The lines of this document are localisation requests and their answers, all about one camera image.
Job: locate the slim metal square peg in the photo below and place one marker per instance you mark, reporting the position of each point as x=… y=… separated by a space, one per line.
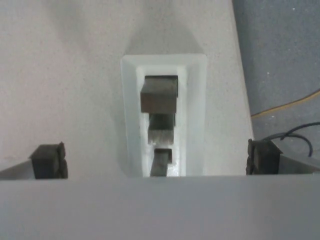
x=161 y=162

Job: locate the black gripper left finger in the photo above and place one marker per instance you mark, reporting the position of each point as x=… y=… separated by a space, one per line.
x=47 y=162

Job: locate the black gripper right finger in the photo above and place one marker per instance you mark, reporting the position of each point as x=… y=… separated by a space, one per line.
x=265 y=160

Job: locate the medium metal square peg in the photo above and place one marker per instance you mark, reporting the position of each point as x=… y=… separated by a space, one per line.
x=161 y=136

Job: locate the white square peg holder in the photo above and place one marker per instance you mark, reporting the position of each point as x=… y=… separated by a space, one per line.
x=195 y=125

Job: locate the thick metal square peg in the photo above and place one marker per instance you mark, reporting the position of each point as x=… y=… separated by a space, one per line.
x=158 y=100

